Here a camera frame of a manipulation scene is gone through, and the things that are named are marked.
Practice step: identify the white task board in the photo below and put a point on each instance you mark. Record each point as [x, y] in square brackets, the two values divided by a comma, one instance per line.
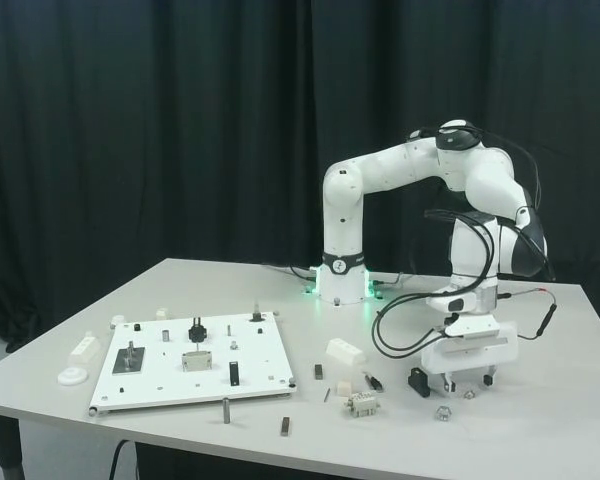
[155, 382]

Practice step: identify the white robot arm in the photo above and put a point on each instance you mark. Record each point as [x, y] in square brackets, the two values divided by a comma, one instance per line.
[340, 210]

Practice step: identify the black curtain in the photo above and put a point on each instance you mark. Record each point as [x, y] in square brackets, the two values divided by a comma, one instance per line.
[130, 125]

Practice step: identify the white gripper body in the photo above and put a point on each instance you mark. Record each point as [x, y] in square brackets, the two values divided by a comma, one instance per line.
[480, 362]

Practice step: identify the white holder with holes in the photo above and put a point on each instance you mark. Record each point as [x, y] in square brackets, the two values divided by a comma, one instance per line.
[85, 351]
[345, 352]

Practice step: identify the small metal bolt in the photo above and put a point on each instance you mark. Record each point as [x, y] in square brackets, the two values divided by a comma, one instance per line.
[469, 395]

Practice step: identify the dark metal square peg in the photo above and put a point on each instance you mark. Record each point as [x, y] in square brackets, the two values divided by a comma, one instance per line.
[285, 425]
[319, 371]

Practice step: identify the black D-SUB plug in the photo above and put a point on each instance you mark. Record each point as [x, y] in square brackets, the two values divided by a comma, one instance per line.
[196, 332]

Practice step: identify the small white cube holder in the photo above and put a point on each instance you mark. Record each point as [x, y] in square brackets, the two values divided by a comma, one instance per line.
[344, 388]

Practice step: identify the black USB plug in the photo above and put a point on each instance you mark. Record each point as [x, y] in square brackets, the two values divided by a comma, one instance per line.
[373, 381]

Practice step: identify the dark table leg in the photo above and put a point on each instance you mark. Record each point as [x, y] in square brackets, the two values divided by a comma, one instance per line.
[0, 445]

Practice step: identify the grey waterproof plug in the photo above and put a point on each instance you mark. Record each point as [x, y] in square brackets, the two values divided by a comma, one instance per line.
[354, 403]

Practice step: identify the white large gear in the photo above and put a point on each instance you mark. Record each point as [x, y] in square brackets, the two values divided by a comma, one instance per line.
[71, 376]

